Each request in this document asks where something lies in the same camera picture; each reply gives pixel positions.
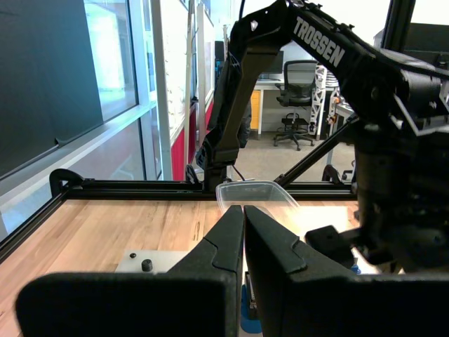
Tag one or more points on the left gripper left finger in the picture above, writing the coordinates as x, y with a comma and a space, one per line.
140, 305

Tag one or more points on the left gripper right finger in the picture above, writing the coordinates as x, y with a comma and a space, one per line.
333, 309

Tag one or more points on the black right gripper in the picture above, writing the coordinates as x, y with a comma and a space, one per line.
403, 217

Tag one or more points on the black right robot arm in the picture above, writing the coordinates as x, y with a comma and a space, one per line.
315, 45

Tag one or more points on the black knurled stud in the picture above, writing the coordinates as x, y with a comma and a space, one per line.
147, 265

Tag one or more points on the small blue connector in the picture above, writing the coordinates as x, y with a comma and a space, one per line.
356, 270

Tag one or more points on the white board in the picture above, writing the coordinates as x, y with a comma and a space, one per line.
161, 259

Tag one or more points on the blue and black socket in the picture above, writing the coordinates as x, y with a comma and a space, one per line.
250, 316

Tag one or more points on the clear plastic tub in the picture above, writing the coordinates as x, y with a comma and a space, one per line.
252, 193

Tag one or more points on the white lattice stand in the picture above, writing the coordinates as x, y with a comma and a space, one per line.
319, 91

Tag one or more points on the black office chair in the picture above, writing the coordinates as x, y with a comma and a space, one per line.
294, 100

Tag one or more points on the black computer monitor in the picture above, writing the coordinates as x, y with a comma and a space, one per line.
428, 36
275, 65

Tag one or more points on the yellow drawer cabinet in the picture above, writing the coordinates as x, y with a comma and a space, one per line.
255, 109

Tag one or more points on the white desk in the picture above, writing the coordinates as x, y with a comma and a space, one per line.
268, 83

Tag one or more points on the black frame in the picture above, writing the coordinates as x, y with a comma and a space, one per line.
140, 189

